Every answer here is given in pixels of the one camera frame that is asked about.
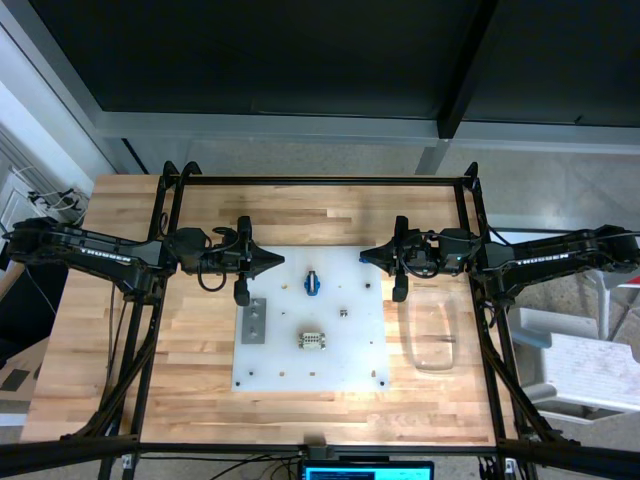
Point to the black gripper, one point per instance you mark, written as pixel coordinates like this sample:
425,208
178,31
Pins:
244,260
400,260

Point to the beige HAN10-E connector insert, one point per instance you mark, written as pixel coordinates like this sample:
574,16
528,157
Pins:
312,341

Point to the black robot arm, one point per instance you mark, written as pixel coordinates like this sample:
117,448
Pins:
100,252
542,260

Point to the blue clamp with silver bar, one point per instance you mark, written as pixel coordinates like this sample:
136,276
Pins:
306,287

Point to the grey metal plate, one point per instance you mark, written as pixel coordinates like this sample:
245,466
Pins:
261,338

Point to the white plastic board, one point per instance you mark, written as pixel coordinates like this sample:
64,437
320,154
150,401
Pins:
330,360

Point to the clear plastic tub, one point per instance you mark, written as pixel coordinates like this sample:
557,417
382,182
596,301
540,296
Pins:
435,360

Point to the power strip with plugs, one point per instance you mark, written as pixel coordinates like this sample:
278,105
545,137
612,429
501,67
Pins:
65,200

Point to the blue-edged screen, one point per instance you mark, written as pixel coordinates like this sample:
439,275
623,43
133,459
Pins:
365,472

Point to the white step stool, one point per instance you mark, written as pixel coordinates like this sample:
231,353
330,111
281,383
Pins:
590,370

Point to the black box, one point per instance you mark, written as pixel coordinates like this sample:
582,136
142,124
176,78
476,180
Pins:
25,310

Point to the cardboard box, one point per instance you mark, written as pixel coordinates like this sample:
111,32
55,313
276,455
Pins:
22,357

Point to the black metal frame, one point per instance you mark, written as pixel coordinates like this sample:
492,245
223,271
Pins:
320,181

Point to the grey aluminium backdrop frame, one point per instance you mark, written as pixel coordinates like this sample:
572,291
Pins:
300,125

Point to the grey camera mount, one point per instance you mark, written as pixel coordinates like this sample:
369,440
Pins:
316,447

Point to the black upright post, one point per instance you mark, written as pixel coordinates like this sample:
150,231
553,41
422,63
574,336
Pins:
465,70

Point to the white metal chair frame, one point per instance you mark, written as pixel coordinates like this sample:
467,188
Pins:
603,305

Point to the silver frame bracket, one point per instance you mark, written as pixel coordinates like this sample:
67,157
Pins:
127,461
510,465

